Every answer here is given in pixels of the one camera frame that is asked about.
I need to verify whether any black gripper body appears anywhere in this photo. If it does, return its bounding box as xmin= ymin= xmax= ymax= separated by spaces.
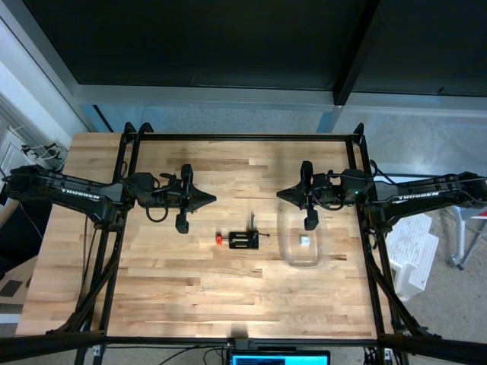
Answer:
xmin=300 ymin=160 xmax=342 ymax=231
xmin=146 ymin=163 xmax=194 ymax=233

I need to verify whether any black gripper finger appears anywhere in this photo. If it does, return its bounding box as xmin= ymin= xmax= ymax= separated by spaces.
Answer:
xmin=189 ymin=198 xmax=218 ymax=213
xmin=189 ymin=182 xmax=218 ymax=199
xmin=276 ymin=181 xmax=305 ymax=197
xmin=276 ymin=195 xmax=305 ymax=211

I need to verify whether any clear plastic tub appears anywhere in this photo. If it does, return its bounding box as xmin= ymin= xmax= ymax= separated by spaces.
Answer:
xmin=279 ymin=207 xmax=331 ymax=271

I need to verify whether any black vise with red knob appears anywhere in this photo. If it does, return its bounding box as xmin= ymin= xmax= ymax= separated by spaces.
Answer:
xmin=215 ymin=230 xmax=263 ymax=252

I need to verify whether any white foam block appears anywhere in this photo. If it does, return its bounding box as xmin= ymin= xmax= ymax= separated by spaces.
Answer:
xmin=384 ymin=212 xmax=442 ymax=303

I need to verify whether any power strip with plugs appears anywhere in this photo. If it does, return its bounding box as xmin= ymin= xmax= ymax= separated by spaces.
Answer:
xmin=14 ymin=127 xmax=68 ymax=168

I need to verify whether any grey metal stand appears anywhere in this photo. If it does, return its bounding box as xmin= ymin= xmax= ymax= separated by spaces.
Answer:
xmin=441 ymin=207 xmax=487 ymax=271

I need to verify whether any large black case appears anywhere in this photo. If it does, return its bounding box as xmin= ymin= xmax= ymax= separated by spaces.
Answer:
xmin=0 ymin=197 xmax=53 ymax=275

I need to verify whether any laptop screen with blue edge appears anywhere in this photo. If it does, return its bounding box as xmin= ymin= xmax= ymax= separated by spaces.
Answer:
xmin=227 ymin=349 xmax=332 ymax=365

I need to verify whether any cardboard box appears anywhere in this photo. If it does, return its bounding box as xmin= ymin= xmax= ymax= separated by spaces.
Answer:
xmin=0 ymin=255 xmax=39 ymax=305

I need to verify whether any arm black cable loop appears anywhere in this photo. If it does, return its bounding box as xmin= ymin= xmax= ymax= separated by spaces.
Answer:
xmin=145 ymin=203 xmax=170 ymax=224
xmin=312 ymin=192 xmax=345 ymax=211

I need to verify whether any black partition post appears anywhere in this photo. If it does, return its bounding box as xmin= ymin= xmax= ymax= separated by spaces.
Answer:
xmin=333 ymin=0 xmax=381 ymax=106

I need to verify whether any small black table camera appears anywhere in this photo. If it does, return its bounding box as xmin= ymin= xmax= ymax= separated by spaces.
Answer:
xmin=227 ymin=329 xmax=255 ymax=349

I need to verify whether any black aluminium table frame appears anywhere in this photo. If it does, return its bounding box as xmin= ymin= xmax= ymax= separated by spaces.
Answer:
xmin=0 ymin=121 xmax=487 ymax=365

